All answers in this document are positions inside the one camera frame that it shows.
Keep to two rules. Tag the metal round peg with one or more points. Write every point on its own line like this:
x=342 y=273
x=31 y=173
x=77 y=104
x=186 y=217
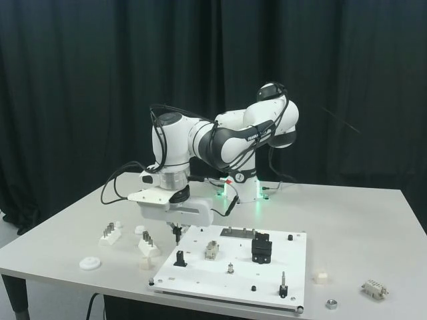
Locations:
x=109 y=228
x=106 y=231
x=113 y=226

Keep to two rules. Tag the white square peg holder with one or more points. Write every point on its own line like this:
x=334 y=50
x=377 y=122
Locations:
x=148 y=250

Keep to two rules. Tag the thin black rod red tag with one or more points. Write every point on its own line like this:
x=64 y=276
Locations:
x=197 y=178

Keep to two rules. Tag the white round peg holder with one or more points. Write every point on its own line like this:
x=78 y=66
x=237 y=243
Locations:
x=108 y=240

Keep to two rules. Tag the white large gear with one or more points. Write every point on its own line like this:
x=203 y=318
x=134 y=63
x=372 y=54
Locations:
x=89 y=263

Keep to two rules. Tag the white small gear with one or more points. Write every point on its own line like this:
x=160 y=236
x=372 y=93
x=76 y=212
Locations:
x=117 y=224

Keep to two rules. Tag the small white plug holder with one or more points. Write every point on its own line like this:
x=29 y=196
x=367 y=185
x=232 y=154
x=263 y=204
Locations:
x=146 y=262
x=321 y=276

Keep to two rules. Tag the small white wrist camera box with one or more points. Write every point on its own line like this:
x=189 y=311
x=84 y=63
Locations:
x=148 y=177

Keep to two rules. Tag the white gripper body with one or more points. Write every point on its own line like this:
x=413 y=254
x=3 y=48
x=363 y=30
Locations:
x=193 y=213

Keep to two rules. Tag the black curtains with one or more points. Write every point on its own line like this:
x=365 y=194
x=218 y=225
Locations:
x=83 y=83

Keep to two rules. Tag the white task board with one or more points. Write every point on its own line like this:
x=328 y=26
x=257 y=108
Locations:
x=227 y=283

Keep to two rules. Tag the dark table leg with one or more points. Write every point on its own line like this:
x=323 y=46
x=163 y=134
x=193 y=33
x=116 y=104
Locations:
x=15 y=296

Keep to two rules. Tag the flat white mounting plate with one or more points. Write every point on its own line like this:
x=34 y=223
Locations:
x=150 y=196

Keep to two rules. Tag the beige D-SUB plug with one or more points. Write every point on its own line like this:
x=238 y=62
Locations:
x=375 y=287

